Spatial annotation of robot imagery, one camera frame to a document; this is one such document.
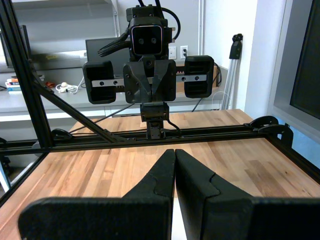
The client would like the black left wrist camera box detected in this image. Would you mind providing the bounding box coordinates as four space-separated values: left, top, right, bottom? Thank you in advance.
128 16 169 56

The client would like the brown cardboard box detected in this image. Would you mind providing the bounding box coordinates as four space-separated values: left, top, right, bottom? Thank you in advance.
212 64 223 88

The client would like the black braided cable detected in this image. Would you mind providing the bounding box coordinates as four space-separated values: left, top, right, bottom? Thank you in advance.
97 32 132 57

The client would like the thin black cable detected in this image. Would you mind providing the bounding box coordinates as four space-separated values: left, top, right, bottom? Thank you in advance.
159 6 182 42

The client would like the black aluminium frame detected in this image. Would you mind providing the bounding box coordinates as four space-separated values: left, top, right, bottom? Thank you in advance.
0 0 320 208

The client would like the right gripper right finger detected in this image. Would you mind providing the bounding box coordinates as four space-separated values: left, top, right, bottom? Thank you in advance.
175 148 320 240

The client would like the aluminium stand with black head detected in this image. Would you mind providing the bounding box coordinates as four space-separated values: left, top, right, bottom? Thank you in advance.
221 33 244 111

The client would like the white coiled cable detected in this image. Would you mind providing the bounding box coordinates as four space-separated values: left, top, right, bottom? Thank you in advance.
55 81 80 95

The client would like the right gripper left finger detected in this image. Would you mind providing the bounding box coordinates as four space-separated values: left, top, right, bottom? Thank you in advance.
17 148 175 240

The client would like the stack of books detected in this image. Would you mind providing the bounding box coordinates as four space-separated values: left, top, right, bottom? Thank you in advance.
4 78 22 94

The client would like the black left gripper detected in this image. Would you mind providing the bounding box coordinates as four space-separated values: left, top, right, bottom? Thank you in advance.
82 55 215 105

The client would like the grey counter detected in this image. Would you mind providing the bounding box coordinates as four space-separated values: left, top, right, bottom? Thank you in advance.
0 66 230 118

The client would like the dark grey computer monitor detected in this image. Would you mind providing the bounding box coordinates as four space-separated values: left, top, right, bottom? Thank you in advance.
85 37 131 70

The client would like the black flat monitor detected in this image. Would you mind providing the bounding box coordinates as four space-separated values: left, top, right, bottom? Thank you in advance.
0 24 33 74

